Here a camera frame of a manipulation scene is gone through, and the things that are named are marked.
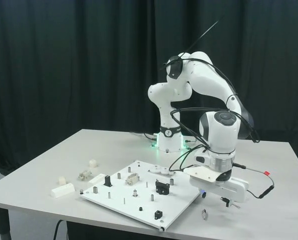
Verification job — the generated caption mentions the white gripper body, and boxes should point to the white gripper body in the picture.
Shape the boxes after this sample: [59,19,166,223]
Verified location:
[190,174,250,204]

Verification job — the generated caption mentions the black base cable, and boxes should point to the black base cable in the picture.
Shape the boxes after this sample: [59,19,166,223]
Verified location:
[132,131,160,143]

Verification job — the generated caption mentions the thin black rod on wire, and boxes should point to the thin black rod on wire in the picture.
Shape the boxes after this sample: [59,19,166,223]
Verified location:
[235,162,276,200]

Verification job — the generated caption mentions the long white holder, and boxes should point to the long white holder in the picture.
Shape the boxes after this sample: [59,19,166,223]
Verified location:
[88,173,107,185]
[50,183,76,200]

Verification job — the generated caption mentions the black cabinet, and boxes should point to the black cabinet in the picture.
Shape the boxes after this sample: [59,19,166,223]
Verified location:
[66,221,164,240]

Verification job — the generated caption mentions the black curtains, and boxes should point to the black curtains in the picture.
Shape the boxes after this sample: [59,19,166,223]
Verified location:
[0,0,298,173]

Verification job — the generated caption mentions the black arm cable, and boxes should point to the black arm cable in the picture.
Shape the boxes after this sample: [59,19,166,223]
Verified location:
[169,106,242,174]
[161,56,262,143]

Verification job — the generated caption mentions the black floor cable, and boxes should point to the black floor cable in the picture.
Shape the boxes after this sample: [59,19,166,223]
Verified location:
[55,219,67,240]

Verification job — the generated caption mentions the white task board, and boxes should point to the white task board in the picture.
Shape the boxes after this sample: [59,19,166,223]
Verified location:
[79,159,202,232]

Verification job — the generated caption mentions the thin black cable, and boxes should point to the thin black cable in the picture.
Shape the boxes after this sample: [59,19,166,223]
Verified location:
[161,20,220,71]

